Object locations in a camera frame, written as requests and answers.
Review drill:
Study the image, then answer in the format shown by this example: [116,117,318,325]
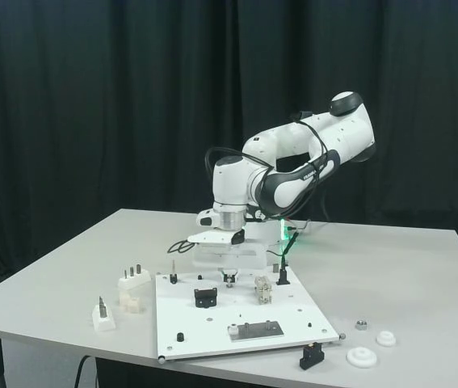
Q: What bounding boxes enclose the wide white peg holder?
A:
[116,268,151,291]

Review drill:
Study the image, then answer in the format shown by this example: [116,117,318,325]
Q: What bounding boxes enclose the black plug with cable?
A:
[277,230,297,287]

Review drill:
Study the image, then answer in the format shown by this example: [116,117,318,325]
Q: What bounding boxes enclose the black looped wrist cable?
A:
[205,146,276,183]

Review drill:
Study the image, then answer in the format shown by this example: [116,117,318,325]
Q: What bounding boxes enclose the white medium gear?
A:
[375,330,397,348]

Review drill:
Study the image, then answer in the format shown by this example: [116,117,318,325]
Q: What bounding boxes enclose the small white camera box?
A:
[195,209,216,228]

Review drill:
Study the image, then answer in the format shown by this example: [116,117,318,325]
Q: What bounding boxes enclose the white large gear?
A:
[346,346,377,370]

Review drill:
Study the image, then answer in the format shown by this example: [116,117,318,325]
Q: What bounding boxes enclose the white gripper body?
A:
[191,242,269,271]

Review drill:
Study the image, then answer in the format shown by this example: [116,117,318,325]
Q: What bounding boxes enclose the black coiled cable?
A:
[167,239,193,257]

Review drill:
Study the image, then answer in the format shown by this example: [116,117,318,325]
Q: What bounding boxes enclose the black base cable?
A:
[320,188,332,223]

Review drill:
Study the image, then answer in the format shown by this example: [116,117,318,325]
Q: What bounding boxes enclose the black hanging cable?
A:
[75,354,95,388]

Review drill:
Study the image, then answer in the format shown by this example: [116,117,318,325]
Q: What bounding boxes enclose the silver flange ring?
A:
[213,209,247,233]

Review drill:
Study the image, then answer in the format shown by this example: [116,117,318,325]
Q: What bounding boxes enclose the white task board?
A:
[153,268,343,363]

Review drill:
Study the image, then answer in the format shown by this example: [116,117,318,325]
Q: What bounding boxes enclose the narrow white peg holder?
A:
[90,304,117,334]

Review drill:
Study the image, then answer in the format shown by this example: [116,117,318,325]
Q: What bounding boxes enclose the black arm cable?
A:
[252,111,334,223]

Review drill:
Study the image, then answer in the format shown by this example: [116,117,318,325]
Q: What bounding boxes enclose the black curtain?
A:
[0,0,458,280]

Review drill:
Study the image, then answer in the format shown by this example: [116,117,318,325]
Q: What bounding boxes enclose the flat white mount plate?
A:
[187,230,247,247]

